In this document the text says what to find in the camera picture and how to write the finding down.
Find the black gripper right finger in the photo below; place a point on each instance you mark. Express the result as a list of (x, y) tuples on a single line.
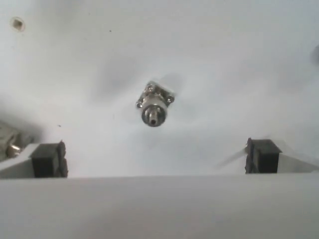
[(264, 159)]

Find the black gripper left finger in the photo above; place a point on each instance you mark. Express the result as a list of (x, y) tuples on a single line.
[(45, 161)]

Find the metal BNC plug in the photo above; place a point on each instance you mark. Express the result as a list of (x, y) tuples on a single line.
[(152, 113)]

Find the white task board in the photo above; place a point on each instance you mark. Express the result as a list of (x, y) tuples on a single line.
[(74, 74)]

